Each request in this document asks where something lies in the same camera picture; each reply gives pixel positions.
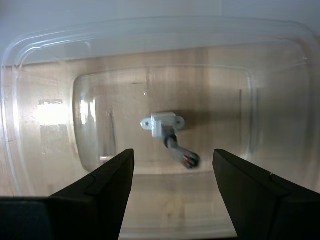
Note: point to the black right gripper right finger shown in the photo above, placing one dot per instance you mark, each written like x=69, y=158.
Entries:
x=262, y=210

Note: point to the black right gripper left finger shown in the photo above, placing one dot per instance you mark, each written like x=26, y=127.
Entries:
x=75, y=215

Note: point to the clear plastic tub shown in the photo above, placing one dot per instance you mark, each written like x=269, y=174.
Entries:
x=160, y=87

